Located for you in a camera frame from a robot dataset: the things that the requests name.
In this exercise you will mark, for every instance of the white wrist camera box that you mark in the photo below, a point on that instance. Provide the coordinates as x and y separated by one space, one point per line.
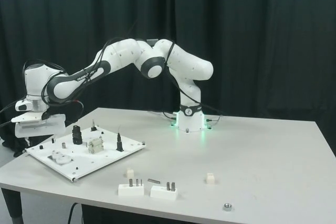
22 106

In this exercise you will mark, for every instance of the white round peg holder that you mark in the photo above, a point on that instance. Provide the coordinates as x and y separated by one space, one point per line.
130 190

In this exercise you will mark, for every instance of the white task board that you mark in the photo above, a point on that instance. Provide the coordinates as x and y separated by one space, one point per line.
84 161

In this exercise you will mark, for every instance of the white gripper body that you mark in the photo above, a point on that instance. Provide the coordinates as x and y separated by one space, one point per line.
39 128

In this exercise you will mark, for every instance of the white large gear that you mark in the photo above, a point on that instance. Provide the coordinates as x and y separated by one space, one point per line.
63 159

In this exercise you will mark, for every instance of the white square peg holder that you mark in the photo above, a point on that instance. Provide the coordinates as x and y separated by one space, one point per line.
164 192

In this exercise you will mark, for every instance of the white medium gear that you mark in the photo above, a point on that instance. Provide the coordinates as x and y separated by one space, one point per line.
56 154

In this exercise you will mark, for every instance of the metal BNC plug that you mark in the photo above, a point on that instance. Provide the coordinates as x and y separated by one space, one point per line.
93 128

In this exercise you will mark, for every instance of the black curtain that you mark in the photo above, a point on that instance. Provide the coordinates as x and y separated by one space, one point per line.
236 24

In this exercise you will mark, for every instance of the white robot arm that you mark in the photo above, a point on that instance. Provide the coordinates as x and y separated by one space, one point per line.
120 53

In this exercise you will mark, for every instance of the flat white mounting plate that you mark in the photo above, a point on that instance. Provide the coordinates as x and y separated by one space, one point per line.
29 117

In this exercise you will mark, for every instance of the thick metal round peg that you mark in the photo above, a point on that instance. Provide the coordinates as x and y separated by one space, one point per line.
130 182

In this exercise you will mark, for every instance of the loose metal square peg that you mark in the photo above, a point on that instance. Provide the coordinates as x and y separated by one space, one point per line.
153 180

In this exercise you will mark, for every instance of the metal bolt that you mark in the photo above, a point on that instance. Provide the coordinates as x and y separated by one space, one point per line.
226 206

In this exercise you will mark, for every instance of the grey table leg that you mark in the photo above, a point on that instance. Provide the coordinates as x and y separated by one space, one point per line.
11 205

